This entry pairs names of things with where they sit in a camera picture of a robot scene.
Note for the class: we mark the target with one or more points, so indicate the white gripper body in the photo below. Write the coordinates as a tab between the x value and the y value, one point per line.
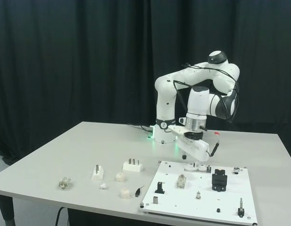
194	147

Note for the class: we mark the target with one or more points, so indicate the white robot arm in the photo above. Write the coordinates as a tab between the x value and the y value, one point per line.
165	103

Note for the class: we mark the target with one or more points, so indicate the grey metal waterproof plug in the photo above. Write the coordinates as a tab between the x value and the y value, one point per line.
65	183

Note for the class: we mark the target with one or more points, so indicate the white large gear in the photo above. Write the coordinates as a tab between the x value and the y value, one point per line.
190	167

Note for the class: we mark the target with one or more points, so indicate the white medium gear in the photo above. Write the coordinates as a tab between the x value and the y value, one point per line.
202	167

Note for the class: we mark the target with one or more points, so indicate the metal square peg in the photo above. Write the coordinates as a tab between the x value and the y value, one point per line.
155	199
97	168
208	168

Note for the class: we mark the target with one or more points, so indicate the black rod with red tag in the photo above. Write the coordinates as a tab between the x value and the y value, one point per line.
214	148

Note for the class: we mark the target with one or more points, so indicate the white mounting plate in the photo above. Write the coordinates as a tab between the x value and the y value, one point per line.
177	130

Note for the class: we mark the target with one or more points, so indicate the black D-SUB plug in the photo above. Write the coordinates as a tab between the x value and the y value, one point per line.
219	180

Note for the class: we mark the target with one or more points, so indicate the metal BNC plug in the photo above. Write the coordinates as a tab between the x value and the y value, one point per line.
197	195

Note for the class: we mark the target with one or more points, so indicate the white task board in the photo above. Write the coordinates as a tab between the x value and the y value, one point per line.
197	202

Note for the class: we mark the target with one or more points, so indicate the metal bolt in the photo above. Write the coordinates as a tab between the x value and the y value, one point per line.
236	170

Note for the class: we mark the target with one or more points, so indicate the white three-peg holder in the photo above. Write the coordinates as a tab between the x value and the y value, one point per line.
133	167

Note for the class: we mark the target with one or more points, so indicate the black USB plug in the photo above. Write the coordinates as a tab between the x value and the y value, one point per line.
138	191

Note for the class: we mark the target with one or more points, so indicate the white block holder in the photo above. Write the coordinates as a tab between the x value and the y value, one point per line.
120	177
124	191

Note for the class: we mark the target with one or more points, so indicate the white small gear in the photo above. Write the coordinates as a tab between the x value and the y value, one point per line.
103	186

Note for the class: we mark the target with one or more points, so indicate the white single-peg holder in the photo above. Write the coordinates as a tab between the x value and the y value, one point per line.
98	174

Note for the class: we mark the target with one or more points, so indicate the black curtain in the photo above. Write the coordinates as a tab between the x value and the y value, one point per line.
65	58

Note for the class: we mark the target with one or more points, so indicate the black table leg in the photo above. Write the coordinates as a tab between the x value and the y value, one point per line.
5	209

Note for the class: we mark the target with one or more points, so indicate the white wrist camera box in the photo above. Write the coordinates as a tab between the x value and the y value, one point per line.
182	120

